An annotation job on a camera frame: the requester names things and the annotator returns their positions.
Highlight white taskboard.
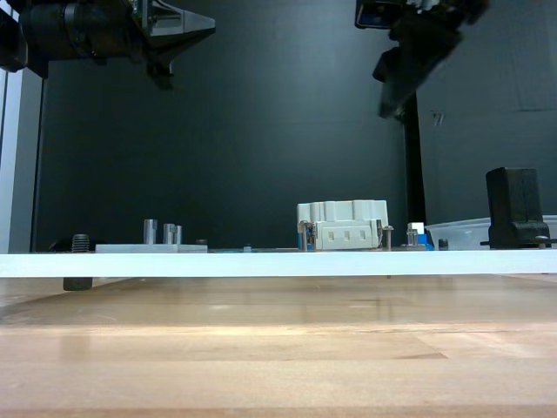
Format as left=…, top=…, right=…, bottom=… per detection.
left=0, top=250, right=557, bottom=280

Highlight beige connector housing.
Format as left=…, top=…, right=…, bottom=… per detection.
left=295, top=199, right=395, bottom=253

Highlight clear plastic tub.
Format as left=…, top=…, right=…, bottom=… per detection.
left=425, top=215, right=557, bottom=252

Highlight black connector socket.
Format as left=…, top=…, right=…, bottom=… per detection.
left=480, top=166, right=557, bottom=250

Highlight small blue clamp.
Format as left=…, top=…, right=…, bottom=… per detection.
left=407, top=220, right=435, bottom=250

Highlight black metal frame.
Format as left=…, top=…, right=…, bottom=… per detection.
left=402, top=86, right=428, bottom=226

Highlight grey metal base plate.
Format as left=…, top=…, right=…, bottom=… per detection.
left=94, top=242, right=209, bottom=253

